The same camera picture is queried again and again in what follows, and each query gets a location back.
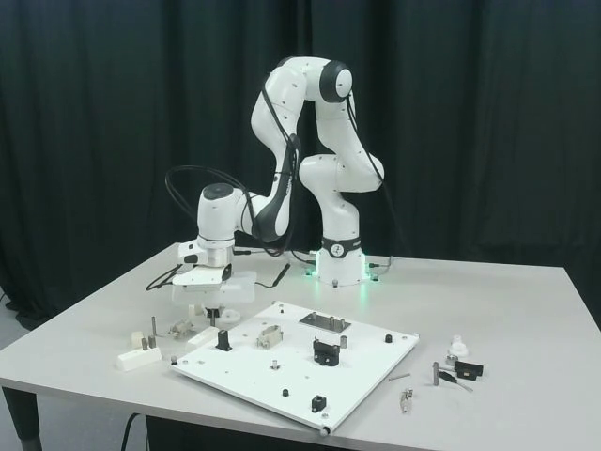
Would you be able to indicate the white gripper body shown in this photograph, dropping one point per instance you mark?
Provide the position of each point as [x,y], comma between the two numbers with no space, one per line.
[237,287]

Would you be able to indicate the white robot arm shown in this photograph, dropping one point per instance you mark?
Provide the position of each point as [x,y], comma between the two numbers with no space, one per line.
[338,188]

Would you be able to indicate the long white peg holder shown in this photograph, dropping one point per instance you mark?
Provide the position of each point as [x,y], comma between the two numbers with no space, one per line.
[202,337]

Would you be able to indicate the tall metal peg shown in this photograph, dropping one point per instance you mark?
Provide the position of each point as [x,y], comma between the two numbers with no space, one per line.
[153,326]

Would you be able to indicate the short metal round peg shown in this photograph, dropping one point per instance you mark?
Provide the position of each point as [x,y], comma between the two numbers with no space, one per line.
[151,341]

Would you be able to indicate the wide white peg holder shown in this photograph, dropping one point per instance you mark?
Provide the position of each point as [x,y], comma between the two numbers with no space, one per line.
[138,360]

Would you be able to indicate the white large gear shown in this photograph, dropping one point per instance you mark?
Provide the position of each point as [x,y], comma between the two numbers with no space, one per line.
[231,315]

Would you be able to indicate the small white holder block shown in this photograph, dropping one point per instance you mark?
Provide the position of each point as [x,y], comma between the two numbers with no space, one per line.
[194,311]

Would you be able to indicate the metal D-SUB plug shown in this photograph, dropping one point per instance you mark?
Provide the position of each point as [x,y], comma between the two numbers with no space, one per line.
[181,329]

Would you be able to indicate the small white cube holder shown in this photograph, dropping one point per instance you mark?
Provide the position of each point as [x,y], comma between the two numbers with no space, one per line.
[136,338]

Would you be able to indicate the white task board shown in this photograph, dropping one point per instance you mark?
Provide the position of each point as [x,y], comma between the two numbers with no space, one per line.
[291,376]

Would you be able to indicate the grey angled base connector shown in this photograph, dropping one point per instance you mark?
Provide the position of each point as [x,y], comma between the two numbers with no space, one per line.
[382,263]

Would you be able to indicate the metal BNC plug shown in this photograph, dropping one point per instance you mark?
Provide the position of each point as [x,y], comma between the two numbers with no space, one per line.
[406,400]

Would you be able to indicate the black curtain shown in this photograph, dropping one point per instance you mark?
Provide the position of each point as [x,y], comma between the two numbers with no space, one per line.
[117,117]

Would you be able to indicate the black table leg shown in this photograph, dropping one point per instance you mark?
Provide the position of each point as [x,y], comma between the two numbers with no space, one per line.
[20,413]

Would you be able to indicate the small metal cylinder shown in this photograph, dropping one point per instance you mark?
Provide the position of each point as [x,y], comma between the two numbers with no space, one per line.
[451,362]

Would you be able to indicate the white small gear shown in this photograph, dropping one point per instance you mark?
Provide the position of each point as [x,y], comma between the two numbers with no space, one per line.
[457,346]

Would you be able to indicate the black plug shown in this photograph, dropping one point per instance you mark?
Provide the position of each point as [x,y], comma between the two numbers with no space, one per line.
[469,370]

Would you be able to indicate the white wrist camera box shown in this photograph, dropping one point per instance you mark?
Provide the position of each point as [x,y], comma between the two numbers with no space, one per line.
[189,253]

